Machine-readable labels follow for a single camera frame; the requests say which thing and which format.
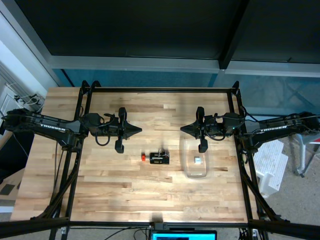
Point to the black table level camera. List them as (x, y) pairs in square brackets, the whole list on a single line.
[(158, 224)]

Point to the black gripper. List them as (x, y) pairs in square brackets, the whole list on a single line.
[(121, 145), (203, 146)]

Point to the black vise with red knob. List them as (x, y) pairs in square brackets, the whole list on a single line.
[(157, 161)]

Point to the laptop screen with blue edge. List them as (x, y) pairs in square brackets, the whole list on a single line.
[(182, 236)]

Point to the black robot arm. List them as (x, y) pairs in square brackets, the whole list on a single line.
[(50, 126), (272, 128)]

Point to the white plastic step stool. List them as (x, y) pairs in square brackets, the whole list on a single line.
[(270, 170)]

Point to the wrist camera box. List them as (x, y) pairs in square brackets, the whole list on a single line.
[(111, 119), (211, 119)]

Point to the white foam block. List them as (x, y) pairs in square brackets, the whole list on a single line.
[(198, 160)]

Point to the silver metal chair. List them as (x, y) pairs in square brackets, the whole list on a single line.
[(301, 155)]

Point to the clear plastic tub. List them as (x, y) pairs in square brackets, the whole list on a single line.
[(197, 175)]

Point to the black aluminium frame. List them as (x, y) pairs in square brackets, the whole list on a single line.
[(160, 90)]

